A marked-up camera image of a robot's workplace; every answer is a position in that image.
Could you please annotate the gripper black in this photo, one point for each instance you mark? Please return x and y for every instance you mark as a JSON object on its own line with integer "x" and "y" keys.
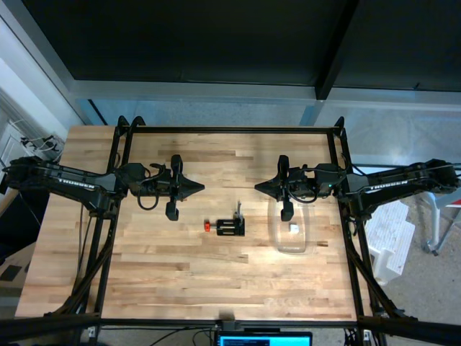
{"x": 158, "y": 187}
{"x": 299, "y": 185}

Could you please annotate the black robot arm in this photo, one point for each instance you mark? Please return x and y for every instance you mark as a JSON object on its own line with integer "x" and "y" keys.
{"x": 389, "y": 187}
{"x": 72, "y": 180}

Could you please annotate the small white block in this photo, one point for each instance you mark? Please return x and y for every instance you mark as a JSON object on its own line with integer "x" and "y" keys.
{"x": 294, "y": 229}

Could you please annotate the black vise with red knob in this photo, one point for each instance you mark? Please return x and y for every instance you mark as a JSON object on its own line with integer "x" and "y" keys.
{"x": 230, "y": 227}

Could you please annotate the clear plastic tub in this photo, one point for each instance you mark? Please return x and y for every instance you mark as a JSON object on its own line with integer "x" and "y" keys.
{"x": 284, "y": 249}

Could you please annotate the black curved tube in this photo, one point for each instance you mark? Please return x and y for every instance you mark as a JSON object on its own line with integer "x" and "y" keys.
{"x": 122, "y": 120}
{"x": 340, "y": 124}
{"x": 138, "y": 120}

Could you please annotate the white foam packing block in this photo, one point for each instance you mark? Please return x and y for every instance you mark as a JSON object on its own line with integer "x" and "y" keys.
{"x": 392, "y": 234}

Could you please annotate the laptop screen with blue edge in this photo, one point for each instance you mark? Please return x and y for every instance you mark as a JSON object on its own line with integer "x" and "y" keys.
{"x": 263, "y": 340}

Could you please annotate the red white panel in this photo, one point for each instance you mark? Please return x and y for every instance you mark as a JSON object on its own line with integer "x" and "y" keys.
{"x": 454, "y": 202}

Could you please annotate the brown cardboard box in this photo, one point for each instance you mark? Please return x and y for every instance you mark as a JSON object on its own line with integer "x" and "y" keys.
{"x": 16, "y": 257}

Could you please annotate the black table level camera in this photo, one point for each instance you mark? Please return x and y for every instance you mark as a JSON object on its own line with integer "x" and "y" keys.
{"x": 228, "y": 324}

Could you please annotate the black upright post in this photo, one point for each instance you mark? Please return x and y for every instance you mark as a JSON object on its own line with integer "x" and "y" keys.
{"x": 335, "y": 54}

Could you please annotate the grey metal chair frame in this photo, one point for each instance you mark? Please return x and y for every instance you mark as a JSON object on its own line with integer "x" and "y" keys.
{"x": 434, "y": 216}

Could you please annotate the black table frame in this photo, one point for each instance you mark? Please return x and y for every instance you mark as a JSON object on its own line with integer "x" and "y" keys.
{"x": 43, "y": 324}

